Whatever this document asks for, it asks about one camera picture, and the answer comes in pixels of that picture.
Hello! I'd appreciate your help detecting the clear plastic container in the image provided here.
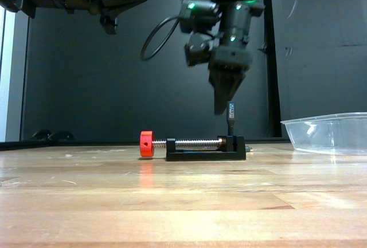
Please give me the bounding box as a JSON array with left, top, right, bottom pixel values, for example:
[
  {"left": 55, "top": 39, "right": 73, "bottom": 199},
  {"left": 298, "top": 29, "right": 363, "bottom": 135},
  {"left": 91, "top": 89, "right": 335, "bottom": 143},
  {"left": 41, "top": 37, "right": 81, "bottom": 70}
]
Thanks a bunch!
[{"left": 280, "top": 112, "right": 367, "bottom": 157}]

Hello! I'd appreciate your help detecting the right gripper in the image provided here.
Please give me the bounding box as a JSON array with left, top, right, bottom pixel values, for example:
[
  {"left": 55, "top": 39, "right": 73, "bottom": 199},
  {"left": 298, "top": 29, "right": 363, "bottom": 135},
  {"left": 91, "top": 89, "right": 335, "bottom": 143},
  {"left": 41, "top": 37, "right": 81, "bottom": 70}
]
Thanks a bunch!
[{"left": 207, "top": 0, "right": 265, "bottom": 116}]

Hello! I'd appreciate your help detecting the short black USB-C cable plug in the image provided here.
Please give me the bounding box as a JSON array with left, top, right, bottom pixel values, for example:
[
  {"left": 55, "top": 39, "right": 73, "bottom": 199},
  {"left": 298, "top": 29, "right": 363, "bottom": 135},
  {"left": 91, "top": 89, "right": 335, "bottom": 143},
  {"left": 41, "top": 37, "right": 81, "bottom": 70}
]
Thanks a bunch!
[{"left": 227, "top": 101, "right": 237, "bottom": 137}]

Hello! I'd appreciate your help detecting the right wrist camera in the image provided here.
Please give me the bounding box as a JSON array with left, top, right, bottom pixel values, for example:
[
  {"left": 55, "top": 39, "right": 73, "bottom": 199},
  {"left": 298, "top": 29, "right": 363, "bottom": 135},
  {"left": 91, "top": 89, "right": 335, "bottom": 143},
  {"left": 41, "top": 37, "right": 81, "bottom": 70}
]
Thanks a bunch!
[{"left": 183, "top": 31, "right": 218, "bottom": 68}]

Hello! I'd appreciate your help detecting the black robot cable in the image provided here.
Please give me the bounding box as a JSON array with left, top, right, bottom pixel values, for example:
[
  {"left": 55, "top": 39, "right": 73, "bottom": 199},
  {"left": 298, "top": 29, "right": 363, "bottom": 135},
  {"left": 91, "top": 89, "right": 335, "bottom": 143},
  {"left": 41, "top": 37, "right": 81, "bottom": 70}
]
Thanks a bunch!
[{"left": 140, "top": 15, "right": 184, "bottom": 62}]

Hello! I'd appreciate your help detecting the black clamp with red knob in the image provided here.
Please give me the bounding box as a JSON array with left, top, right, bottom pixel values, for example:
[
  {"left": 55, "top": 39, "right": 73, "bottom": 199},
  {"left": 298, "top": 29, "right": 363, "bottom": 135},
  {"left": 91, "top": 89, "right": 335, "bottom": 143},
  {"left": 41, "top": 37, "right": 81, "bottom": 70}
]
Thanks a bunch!
[{"left": 139, "top": 129, "right": 253, "bottom": 163}]

